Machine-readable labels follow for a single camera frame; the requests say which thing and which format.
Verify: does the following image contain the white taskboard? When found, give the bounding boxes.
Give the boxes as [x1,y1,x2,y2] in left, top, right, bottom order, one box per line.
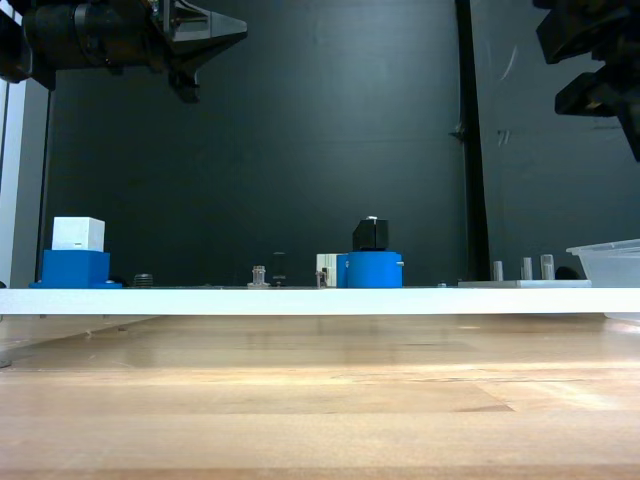
[0,287,640,317]

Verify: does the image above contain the clear plastic tub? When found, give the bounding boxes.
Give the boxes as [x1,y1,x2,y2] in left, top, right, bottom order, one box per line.
[565,238,640,324]

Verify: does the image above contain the white cube block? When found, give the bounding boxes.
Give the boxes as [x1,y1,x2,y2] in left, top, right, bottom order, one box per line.
[52,216,107,253]

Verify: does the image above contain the clear plastic connector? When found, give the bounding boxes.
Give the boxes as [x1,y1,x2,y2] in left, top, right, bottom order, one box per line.
[247,265,272,290]

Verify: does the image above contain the grey peg plate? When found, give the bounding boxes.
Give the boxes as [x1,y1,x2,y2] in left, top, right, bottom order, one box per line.
[456,279,593,290]

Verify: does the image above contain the blue square base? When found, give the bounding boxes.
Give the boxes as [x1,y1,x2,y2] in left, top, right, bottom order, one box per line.
[28,248,124,290]

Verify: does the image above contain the white connector housing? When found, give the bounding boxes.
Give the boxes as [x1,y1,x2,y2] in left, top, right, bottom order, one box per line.
[315,253,347,289]

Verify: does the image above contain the black clamp block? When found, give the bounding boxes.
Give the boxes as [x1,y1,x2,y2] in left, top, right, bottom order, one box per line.
[352,215,392,252]

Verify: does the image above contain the blue round holder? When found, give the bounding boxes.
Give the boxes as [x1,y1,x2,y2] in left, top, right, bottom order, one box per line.
[336,250,405,290]

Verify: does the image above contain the black wall post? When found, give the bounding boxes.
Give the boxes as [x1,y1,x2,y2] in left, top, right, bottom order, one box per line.
[452,0,494,281]

